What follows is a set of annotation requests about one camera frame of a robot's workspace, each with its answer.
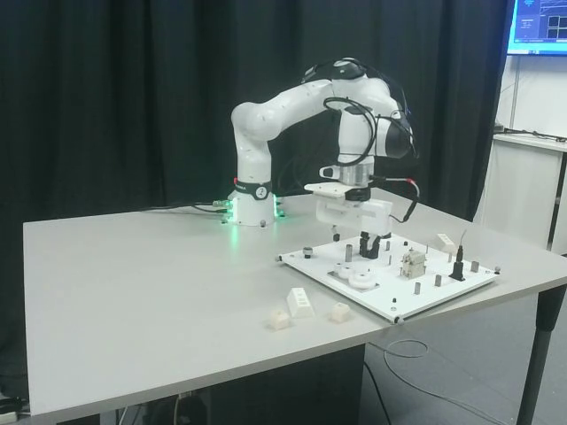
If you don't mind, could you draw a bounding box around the white cabinet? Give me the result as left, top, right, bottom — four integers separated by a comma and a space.
479, 127, 567, 257

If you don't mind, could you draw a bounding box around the blue screen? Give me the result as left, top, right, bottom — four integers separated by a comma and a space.
506, 0, 567, 57

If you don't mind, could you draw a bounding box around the black rod wire red tag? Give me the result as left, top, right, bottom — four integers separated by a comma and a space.
369, 174, 421, 223

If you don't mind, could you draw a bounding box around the black base cable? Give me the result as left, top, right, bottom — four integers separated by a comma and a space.
140, 201, 231, 215

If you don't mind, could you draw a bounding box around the black table leg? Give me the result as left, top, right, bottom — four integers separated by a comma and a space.
517, 287, 560, 425

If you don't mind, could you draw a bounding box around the white task board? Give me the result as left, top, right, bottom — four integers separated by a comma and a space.
275, 233, 502, 326

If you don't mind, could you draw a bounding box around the black curtain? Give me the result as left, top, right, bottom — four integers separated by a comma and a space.
0, 0, 517, 289

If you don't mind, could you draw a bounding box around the small white cube holder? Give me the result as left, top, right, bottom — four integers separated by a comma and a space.
266, 309, 292, 331
328, 303, 353, 323

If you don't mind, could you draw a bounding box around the black plug with wire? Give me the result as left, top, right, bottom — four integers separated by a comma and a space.
448, 229, 467, 282

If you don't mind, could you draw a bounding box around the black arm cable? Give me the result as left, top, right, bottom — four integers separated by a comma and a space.
302, 57, 420, 166

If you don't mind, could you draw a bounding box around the white slotted peg holder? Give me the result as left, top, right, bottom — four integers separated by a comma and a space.
285, 287, 316, 319

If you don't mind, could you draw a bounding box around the metal connector block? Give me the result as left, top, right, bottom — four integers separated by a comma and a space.
400, 251, 425, 281

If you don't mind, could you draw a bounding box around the grey floor cable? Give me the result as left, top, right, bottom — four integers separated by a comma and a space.
383, 338, 444, 386

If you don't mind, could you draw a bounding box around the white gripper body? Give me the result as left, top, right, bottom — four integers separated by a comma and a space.
315, 196, 393, 236

